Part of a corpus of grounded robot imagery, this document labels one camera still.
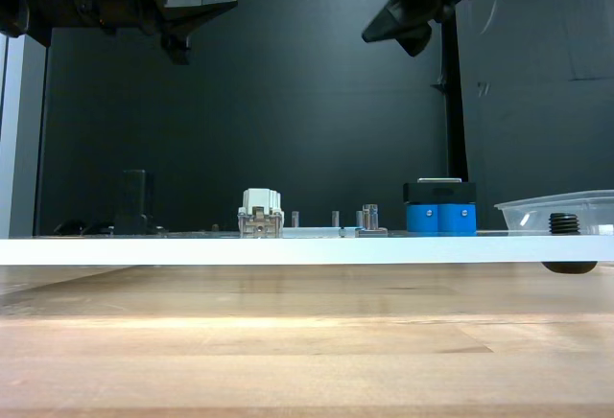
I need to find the small metal connector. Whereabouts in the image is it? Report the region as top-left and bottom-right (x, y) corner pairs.
(355, 202), (389, 240)

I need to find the beige connector housing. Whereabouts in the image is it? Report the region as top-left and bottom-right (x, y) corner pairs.
(237, 188), (285, 238)

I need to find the black room column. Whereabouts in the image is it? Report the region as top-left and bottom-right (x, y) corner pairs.
(433, 8), (470, 183)

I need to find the clear plastic tub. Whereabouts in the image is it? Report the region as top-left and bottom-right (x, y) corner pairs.
(493, 189), (614, 236)

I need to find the clear block with metal pins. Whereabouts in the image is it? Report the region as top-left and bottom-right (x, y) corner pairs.
(282, 210), (365, 240)

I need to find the black set screw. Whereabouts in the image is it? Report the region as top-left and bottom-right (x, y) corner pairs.
(549, 212), (580, 236)

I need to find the white task board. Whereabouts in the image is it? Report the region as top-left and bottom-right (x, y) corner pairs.
(0, 238), (614, 266)

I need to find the black rubber board foot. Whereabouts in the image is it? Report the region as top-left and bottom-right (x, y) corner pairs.
(541, 260), (599, 274)

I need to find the black socket mount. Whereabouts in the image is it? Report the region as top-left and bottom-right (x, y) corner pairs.
(114, 168), (157, 236)

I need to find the blue and black connector mount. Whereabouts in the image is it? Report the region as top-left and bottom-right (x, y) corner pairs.
(402, 177), (479, 236)

